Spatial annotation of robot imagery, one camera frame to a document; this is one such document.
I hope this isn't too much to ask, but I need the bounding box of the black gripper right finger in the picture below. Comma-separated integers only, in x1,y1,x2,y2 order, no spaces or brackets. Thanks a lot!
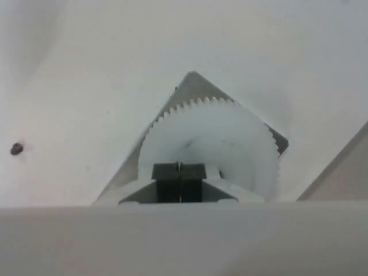
179,163,266,204

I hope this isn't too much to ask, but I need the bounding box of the white large gear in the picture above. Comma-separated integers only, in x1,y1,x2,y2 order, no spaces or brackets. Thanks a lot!
137,96,284,202

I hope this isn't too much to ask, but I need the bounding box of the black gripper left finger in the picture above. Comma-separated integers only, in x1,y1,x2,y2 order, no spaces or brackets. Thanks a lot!
91,163,180,205

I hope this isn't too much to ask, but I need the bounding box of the white task board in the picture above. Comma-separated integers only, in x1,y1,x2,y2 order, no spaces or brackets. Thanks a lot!
0,0,368,208

